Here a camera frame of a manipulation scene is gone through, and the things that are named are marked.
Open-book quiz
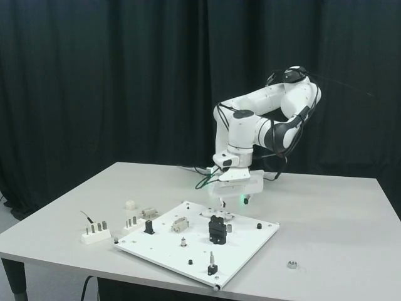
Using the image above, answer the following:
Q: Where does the black under-table cabinet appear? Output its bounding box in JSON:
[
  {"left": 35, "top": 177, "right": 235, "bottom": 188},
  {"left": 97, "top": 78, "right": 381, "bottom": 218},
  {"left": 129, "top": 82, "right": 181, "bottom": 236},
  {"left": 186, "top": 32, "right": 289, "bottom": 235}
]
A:
[{"left": 96, "top": 276, "right": 217, "bottom": 301}]

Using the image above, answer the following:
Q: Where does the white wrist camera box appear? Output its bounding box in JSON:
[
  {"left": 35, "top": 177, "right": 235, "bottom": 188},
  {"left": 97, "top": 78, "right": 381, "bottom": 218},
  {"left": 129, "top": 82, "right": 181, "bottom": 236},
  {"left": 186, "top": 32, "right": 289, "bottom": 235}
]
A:
[{"left": 213, "top": 152, "right": 234, "bottom": 169}]

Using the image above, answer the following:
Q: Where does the white task board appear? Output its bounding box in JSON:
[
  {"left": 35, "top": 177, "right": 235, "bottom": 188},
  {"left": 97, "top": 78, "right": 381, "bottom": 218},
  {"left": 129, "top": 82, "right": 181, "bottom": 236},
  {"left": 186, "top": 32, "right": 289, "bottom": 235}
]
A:
[{"left": 113, "top": 200, "right": 280, "bottom": 282}]

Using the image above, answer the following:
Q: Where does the black floor cable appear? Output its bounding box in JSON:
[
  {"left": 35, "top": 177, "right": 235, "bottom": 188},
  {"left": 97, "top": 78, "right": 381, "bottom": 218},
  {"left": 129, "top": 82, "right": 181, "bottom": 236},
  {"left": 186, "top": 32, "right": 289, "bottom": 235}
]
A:
[{"left": 82, "top": 275, "right": 95, "bottom": 301}]

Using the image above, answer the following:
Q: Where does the black table cable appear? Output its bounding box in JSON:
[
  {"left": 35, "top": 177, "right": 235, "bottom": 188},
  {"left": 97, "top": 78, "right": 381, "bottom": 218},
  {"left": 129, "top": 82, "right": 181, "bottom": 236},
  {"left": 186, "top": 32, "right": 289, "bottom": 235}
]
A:
[{"left": 177, "top": 164, "right": 220, "bottom": 176}]

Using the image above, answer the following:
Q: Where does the white plug holder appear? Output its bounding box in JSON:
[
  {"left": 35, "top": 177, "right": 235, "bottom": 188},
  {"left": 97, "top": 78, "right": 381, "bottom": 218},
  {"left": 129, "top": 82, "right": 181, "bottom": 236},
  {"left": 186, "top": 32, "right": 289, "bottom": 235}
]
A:
[{"left": 80, "top": 224, "right": 95, "bottom": 245}]

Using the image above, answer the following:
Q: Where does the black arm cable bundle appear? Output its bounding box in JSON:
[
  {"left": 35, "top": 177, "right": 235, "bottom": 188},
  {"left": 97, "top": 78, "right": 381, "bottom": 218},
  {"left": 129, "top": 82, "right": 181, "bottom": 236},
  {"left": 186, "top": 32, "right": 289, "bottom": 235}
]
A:
[{"left": 265, "top": 69, "right": 377, "bottom": 183}]

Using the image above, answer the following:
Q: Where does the dark table leg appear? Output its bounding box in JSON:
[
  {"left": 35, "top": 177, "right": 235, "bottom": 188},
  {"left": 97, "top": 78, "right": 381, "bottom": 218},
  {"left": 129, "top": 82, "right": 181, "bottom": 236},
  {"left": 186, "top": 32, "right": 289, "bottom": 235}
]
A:
[{"left": 1, "top": 258, "right": 26, "bottom": 301}]

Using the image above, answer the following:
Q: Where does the black D-SUB plug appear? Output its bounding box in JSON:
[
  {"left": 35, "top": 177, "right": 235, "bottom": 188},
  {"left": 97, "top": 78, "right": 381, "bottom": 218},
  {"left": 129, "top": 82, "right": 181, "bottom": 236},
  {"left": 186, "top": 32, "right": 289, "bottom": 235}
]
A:
[{"left": 208, "top": 215, "right": 227, "bottom": 246}]

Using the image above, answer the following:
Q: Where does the white mounting plate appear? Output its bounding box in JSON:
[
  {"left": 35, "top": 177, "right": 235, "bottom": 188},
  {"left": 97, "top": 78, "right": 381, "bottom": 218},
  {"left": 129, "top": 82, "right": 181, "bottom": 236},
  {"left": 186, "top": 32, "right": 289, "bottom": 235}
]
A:
[{"left": 218, "top": 167, "right": 251, "bottom": 182}]

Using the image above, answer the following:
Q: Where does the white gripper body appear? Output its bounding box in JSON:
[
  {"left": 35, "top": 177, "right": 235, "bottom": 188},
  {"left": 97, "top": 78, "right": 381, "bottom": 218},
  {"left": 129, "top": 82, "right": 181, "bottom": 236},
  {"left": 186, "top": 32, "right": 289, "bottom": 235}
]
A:
[{"left": 208, "top": 177, "right": 264, "bottom": 199}]

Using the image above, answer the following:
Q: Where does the short white peg holder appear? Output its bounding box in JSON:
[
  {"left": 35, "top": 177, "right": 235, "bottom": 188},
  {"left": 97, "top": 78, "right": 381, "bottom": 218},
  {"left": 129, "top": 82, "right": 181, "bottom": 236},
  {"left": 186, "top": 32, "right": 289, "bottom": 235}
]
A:
[{"left": 122, "top": 221, "right": 145, "bottom": 235}]

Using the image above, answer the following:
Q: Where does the black curtain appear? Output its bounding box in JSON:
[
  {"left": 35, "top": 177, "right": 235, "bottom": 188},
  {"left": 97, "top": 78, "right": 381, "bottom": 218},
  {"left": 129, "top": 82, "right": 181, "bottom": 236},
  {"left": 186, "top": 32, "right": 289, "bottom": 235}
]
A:
[{"left": 0, "top": 0, "right": 401, "bottom": 217}]

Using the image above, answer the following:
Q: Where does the long white peg holder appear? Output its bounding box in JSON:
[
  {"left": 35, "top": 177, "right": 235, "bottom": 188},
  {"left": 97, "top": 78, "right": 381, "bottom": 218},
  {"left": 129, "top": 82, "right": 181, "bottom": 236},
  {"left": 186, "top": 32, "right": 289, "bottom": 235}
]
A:
[{"left": 90, "top": 227, "right": 113, "bottom": 243}]

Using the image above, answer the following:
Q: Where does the silver metal plug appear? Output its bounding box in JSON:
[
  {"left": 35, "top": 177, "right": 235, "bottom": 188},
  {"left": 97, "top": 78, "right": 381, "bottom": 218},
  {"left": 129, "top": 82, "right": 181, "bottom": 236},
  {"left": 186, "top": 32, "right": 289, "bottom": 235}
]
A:
[{"left": 140, "top": 206, "right": 159, "bottom": 219}]

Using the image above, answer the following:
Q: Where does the green cable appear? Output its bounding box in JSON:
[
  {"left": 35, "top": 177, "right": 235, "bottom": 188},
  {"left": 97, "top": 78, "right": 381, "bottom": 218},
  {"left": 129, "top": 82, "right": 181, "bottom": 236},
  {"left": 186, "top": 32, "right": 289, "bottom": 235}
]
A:
[{"left": 195, "top": 171, "right": 222, "bottom": 190}]

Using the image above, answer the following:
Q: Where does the black waterproof plug with cable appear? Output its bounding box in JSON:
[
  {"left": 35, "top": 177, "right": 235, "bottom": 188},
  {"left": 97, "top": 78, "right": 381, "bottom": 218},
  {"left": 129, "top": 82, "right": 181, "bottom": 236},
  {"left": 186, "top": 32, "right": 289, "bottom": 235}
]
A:
[{"left": 80, "top": 210, "right": 95, "bottom": 227}]

